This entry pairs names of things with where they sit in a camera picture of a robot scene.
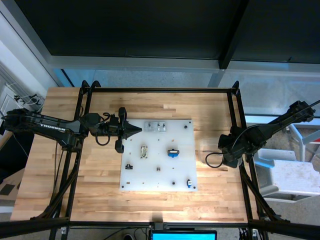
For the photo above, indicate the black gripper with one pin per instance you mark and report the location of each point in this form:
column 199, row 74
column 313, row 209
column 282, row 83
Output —
column 232, row 150
column 122, row 132

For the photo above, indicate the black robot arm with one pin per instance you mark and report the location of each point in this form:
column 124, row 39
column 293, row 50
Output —
column 50, row 126
column 270, row 128

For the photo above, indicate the beige multi-pin connector housing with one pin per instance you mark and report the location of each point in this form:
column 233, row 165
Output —
column 144, row 152

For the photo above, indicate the small metal connector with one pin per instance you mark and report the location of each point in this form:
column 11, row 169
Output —
column 158, row 169

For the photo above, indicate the blue and black connector housing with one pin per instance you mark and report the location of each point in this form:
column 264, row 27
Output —
column 173, row 153

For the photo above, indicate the aluminium bar with plugs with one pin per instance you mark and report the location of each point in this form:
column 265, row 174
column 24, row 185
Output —
column 153, row 129

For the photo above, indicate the clear plastic tub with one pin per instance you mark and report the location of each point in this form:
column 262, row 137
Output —
column 207, row 145

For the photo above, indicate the small black clamp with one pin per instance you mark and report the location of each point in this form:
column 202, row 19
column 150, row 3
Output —
column 129, row 167

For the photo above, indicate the white plastic board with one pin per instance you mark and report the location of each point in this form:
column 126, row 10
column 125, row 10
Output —
column 150, row 180

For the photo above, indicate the white plastic step stool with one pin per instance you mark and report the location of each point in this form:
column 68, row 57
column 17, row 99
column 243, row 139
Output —
column 295, row 175

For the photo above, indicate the blue screen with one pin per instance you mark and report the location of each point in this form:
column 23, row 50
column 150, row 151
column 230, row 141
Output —
column 182, row 236

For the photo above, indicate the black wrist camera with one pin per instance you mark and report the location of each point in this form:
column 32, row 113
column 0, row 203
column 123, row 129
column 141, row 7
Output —
column 114, row 120

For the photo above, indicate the black aluminium frame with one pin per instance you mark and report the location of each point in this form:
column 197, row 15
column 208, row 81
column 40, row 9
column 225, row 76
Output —
column 160, row 89

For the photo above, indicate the blue white rj45 socket mount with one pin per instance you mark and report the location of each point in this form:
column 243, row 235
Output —
column 189, row 184

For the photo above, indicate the white metal chair frame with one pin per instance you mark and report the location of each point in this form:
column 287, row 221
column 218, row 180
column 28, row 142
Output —
column 298, row 135

